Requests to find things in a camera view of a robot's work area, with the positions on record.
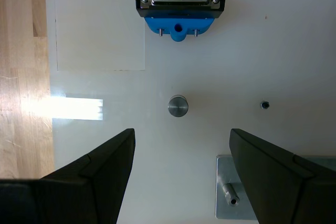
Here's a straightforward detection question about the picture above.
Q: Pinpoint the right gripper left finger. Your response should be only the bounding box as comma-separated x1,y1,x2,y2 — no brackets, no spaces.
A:
0,129,136,224

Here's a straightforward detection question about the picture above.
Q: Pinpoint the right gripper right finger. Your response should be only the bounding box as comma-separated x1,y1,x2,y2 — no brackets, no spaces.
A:
229,129,336,224

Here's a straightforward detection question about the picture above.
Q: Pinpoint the silver 16mm cylinder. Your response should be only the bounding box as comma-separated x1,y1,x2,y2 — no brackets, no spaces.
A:
167,94,189,117

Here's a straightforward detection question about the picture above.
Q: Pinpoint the white taskboard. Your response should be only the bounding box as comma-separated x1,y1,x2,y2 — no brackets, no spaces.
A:
44,0,336,224

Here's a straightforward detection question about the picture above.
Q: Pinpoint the grey metal peg plate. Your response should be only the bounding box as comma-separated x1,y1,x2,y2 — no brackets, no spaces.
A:
215,154,336,221

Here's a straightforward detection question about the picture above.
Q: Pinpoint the pale square board label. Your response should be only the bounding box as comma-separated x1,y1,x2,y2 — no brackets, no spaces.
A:
54,0,146,71

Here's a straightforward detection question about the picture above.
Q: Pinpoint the blue connector mount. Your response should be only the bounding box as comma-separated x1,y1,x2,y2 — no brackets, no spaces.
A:
144,0,215,42

